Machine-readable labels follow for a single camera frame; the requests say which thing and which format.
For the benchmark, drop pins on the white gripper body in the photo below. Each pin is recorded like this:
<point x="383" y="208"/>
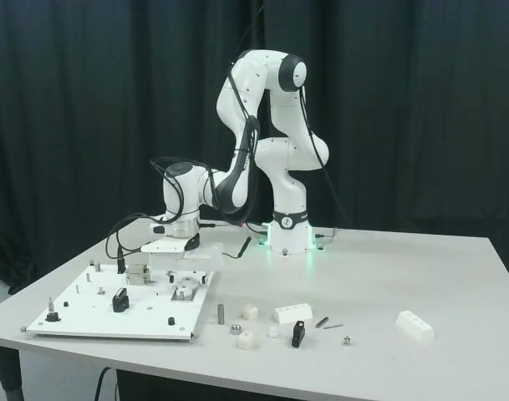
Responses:
<point x="195" y="261"/>

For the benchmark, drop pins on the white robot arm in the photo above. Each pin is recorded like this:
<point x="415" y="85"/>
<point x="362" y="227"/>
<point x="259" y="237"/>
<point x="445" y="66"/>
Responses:
<point x="285" y="184"/>

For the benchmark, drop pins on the white small gear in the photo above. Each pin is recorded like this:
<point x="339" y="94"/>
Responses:
<point x="272" y="333"/>

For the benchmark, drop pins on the large metal round peg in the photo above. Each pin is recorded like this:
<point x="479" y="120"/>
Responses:
<point x="221" y="314"/>

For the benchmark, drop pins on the black Ethernet plug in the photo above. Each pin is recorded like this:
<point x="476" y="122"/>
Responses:
<point x="120" y="264"/>

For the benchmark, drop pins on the black block plug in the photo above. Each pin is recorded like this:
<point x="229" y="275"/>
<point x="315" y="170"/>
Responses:
<point x="120" y="301"/>

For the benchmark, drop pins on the small white cube holder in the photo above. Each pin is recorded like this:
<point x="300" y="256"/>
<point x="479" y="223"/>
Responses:
<point x="246" y="339"/>
<point x="249" y="311"/>

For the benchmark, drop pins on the metal nut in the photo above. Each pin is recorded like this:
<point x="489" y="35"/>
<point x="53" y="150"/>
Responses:
<point x="236" y="329"/>

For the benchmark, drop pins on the white task board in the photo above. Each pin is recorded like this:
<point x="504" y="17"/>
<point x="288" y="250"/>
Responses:
<point x="112" y="321"/>

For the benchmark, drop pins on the long white peg holder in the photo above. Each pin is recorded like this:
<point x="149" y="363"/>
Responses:
<point x="291" y="314"/>
<point x="415" y="325"/>

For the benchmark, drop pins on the metal round plug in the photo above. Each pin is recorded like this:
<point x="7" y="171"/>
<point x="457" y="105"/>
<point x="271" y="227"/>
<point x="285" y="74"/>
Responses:
<point x="51" y="305"/>

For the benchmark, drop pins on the dark metal square peg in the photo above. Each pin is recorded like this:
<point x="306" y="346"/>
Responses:
<point x="321" y="322"/>

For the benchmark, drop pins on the thin metal round peg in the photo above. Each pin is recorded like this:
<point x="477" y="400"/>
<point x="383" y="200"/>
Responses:
<point x="333" y="326"/>

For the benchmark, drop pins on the grey table leg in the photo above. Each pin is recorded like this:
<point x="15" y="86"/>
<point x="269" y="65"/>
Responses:
<point x="5" y="372"/>

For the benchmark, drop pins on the black curtain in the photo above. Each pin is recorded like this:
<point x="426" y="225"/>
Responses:
<point x="70" y="83"/>

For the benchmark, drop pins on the white wrist camera plate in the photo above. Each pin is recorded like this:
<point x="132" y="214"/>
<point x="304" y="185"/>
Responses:
<point x="166" y="246"/>

